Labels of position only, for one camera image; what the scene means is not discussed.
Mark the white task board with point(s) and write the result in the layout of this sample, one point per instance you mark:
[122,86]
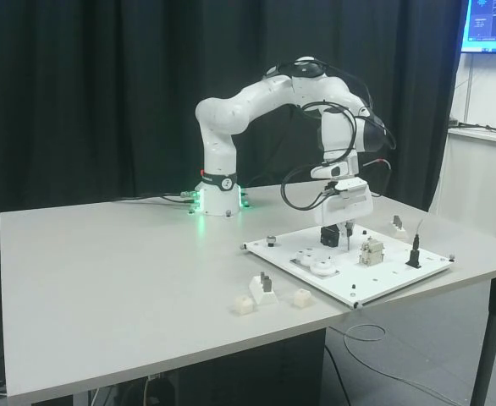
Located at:
[383,279]

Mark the thin metal round peg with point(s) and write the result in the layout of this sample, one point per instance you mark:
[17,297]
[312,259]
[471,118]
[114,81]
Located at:
[349,232]

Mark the black USB plug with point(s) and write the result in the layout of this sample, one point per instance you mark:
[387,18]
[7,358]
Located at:
[414,256]

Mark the black curtain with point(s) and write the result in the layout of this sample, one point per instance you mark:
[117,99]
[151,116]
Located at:
[104,84]

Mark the small white holder block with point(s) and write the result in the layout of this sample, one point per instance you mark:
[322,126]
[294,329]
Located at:
[244,305]
[302,298]

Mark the large metal square peg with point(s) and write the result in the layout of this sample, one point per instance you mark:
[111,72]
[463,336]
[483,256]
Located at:
[268,286]

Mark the flat white mounting plate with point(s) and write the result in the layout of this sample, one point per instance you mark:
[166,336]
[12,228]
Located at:
[351,184]

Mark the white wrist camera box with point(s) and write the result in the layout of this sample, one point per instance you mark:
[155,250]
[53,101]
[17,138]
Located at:
[326,170]

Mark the metal BNC plug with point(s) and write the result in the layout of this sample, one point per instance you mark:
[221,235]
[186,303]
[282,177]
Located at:
[271,241]

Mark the grey waterproof plug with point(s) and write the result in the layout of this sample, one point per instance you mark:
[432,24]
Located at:
[371,253]

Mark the white medium gear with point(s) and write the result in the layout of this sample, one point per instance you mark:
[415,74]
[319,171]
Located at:
[305,257]

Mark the white cabinet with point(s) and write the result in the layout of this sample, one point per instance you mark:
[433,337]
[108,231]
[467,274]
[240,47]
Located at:
[476,182]

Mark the white large gear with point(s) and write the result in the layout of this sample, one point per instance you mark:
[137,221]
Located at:
[322,269]

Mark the white square peg holder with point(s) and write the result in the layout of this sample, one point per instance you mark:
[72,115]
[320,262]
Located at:
[258,294]

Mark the black table leg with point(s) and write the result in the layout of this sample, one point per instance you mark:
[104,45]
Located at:
[495,330]

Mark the white round peg holder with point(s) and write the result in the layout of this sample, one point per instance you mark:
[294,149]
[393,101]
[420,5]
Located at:
[398,230]

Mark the blue screen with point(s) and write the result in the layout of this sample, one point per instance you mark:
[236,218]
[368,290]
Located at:
[491,25]

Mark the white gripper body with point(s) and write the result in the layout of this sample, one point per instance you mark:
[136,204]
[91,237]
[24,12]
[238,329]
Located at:
[345,211]

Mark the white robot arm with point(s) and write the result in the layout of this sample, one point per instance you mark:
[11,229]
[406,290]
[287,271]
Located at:
[218,114]

